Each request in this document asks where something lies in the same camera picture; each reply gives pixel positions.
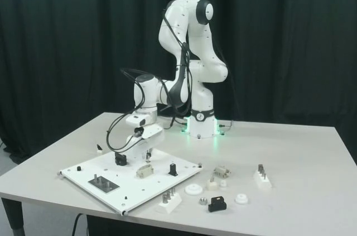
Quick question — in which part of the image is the silver ring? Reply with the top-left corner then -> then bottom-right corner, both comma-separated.
136,107 -> 157,117

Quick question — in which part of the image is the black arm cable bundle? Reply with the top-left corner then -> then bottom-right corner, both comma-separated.
105,9 -> 196,153

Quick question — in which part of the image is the black D-SUB plug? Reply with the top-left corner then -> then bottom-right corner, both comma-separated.
208,195 -> 227,214

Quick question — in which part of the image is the white square peg holder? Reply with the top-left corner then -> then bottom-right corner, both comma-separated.
252,170 -> 273,191

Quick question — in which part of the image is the black base cable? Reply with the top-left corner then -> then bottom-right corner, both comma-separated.
218,120 -> 234,131

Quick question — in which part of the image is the white large gear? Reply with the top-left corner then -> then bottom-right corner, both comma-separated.
184,184 -> 203,195

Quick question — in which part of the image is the thick black cable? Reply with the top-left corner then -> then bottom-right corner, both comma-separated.
73,213 -> 88,236

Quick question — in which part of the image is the white medium gear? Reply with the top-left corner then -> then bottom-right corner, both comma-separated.
234,192 -> 249,205

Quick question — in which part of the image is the black table leg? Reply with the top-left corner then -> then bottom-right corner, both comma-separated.
1,198 -> 25,236

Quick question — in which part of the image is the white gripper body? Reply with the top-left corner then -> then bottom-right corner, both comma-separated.
126,132 -> 157,162

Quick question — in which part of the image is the beige waterproof plug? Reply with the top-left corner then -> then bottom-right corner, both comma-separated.
213,166 -> 232,180

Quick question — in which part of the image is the flat white plate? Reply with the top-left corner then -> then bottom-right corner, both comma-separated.
141,124 -> 166,148

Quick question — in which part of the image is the white task board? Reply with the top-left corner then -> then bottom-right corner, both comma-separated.
56,148 -> 203,216

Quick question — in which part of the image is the white round peg holder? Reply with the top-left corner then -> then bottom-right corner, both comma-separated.
158,192 -> 182,214

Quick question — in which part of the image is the black curtain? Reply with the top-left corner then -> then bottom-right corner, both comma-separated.
0,0 -> 357,163

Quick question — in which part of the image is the white box with dark window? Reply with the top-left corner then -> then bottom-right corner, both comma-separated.
124,114 -> 149,128

